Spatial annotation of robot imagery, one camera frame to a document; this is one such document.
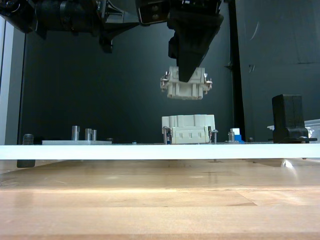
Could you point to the black rubber foot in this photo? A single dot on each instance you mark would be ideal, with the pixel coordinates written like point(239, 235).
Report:
point(25, 163)

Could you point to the dark threaded set screw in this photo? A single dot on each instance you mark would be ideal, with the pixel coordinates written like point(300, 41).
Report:
point(28, 140)

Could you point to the black upright frame post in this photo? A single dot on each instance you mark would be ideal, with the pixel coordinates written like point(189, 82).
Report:
point(236, 87)

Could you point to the black screw head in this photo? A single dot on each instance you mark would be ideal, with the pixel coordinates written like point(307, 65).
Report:
point(109, 139)
point(250, 139)

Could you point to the tall slotted metal post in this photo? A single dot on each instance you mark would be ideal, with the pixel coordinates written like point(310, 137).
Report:
point(75, 133)

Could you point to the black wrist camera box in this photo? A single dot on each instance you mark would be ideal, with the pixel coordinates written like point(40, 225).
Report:
point(152, 12)

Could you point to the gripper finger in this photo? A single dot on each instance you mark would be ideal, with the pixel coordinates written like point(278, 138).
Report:
point(195, 37)
point(117, 21)
point(173, 48)
point(107, 45)

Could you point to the tall black connector housing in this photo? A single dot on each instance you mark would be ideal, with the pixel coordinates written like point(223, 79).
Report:
point(287, 117)

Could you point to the blue white terminal block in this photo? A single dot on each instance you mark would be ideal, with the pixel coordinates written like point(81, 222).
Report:
point(237, 136)

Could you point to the white board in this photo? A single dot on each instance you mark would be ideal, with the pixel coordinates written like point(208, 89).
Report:
point(125, 152)

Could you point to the light grey connector hub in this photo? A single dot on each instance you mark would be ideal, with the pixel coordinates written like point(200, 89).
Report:
point(187, 125)

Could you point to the flat aluminium plate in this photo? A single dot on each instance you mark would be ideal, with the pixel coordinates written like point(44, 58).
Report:
point(75, 142)

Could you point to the short metal post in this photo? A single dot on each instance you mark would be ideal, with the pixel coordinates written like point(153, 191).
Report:
point(88, 135)
point(94, 135)

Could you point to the light grey HAN10E connector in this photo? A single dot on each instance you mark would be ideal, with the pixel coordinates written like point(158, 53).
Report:
point(185, 91)

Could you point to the silver hub mounting screw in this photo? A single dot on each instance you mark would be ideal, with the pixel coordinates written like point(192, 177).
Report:
point(214, 137)

